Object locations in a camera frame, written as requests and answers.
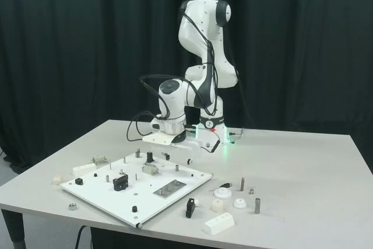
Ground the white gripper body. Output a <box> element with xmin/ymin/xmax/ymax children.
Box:
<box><xmin>167</xmin><ymin>139</ymin><xmax>205</xmax><ymax>153</ymax></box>

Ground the white peg holder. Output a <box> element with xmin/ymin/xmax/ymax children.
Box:
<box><xmin>72</xmin><ymin>163</ymin><xmax>97</xmax><ymax>176</ymax></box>
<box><xmin>203</xmin><ymin>213</ymin><xmax>236</xmax><ymax>236</ymax></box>

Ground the black rod with red tag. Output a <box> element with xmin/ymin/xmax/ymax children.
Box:
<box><xmin>186</xmin><ymin>125</ymin><xmax>221</xmax><ymax>154</ymax></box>

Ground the small black plug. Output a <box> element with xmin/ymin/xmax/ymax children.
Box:
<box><xmin>211</xmin><ymin>182</ymin><xmax>233</xmax><ymax>192</ymax></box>

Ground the white large gear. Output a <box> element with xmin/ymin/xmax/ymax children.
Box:
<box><xmin>213</xmin><ymin>188</ymin><xmax>233</xmax><ymax>201</ymax></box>

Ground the black D-SUB plug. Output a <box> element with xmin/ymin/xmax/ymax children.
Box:
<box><xmin>185</xmin><ymin>198</ymin><xmax>200</xmax><ymax>219</ymax></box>

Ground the white small gear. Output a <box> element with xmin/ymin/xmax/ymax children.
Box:
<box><xmin>211</xmin><ymin>199</ymin><xmax>225</xmax><ymax>213</ymax></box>

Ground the black waterproof plug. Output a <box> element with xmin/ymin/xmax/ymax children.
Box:
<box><xmin>112</xmin><ymin>173</ymin><xmax>129</xmax><ymax>193</ymax></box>

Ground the metal D-SUB connector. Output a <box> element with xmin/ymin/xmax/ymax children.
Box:
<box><xmin>90</xmin><ymin>155</ymin><xmax>110</xmax><ymax>166</ymax></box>

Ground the white task board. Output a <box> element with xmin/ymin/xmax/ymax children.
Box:
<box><xmin>59</xmin><ymin>154</ymin><xmax>213</xmax><ymax>229</ymax></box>

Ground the black curtain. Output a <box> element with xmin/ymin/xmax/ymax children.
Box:
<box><xmin>0</xmin><ymin>0</ymin><xmax>373</xmax><ymax>164</ymax></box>

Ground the black table leg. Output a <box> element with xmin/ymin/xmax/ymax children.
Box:
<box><xmin>1</xmin><ymin>209</ymin><xmax>26</xmax><ymax>249</ymax></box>

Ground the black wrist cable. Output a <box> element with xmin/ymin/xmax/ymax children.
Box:
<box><xmin>125</xmin><ymin>111</ymin><xmax>160</xmax><ymax>146</ymax></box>

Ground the black base cable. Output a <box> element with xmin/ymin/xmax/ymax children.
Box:
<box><xmin>227</xmin><ymin>127</ymin><xmax>246</xmax><ymax>145</ymax></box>

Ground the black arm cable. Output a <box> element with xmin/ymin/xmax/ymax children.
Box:
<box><xmin>138</xmin><ymin>5</ymin><xmax>242</xmax><ymax>118</ymax></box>

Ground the black floor cable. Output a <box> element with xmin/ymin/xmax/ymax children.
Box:
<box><xmin>76</xmin><ymin>225</ymin><xmax>92</xmax><ymax>249</ymax></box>

